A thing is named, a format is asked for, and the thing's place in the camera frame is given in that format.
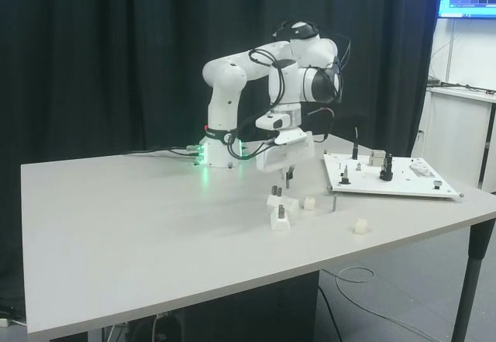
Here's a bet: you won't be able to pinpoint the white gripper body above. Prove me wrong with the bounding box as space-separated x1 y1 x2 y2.
256 131 315 173

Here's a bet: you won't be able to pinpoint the white two-peg holder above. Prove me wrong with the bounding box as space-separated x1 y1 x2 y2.
265 193 299 219

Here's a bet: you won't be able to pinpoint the white single-peg holder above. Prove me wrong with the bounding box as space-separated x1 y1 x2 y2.
269 209 292 233

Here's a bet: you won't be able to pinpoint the white task board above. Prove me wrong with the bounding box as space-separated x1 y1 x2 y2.
323 150 464 203

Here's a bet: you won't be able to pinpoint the white cabinet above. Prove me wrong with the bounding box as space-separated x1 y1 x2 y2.
410 84 496 194

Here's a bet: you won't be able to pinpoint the black curtains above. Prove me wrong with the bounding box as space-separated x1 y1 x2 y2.
0 0 446 322

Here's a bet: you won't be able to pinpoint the black table leg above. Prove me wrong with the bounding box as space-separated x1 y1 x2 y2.
451 217 487 342

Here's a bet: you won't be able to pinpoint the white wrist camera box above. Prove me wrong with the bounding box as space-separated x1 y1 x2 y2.
254 112 290 130

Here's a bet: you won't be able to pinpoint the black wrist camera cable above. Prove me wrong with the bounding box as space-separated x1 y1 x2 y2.
226 112 280 161

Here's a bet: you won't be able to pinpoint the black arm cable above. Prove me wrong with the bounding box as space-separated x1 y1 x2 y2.
247 19 352 105

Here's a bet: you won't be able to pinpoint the black base cable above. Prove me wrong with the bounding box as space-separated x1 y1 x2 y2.
127 146 202 157

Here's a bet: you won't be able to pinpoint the black floor cable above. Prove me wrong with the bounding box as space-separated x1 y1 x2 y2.
317 287 339 342

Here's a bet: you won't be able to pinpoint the grey floor cable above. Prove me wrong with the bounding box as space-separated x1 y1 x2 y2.
335 266 453 342

